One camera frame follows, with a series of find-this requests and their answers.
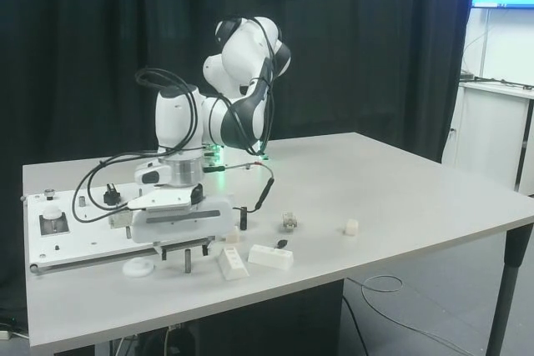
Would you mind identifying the black curtain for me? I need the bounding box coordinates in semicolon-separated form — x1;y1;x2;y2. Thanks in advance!
0;0;476;184

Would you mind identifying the white peg holder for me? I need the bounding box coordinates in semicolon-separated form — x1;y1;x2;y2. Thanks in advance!
248;243;295;268
216;246;251;281

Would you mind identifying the black D-SUB plug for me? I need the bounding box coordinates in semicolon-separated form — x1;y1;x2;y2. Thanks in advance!
233;204;249;230

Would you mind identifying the white large gear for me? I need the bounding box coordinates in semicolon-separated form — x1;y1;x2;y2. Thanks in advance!
123;258;155;278

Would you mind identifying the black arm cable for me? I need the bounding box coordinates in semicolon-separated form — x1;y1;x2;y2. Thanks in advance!
133;16;279;157

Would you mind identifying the grey floor cable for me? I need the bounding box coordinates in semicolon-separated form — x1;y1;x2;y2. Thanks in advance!
345;274;534;356

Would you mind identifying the white task board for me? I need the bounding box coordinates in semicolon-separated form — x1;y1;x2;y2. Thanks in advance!
19;183;234;278

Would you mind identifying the black panel under table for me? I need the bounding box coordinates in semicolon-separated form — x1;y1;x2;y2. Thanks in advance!
195;278;345;356

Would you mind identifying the black plug with short cable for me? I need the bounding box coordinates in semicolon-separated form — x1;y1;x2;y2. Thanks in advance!
102;183;128;209

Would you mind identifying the white cabinet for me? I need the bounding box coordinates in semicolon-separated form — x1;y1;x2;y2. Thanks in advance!
441;78;534;198

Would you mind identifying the dark table leg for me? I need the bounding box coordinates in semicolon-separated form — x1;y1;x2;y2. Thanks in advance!
498;226;527;356

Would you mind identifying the thin black rod on wire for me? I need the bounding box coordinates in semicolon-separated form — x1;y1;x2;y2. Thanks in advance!
203;162;276;212

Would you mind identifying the black camera cable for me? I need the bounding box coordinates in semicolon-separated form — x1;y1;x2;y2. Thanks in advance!
71;149;168;224

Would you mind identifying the silver metal plug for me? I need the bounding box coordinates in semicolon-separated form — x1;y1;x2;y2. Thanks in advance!
280;212;300;232

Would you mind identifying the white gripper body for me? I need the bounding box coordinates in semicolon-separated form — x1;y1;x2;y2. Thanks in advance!
129;196;234;246

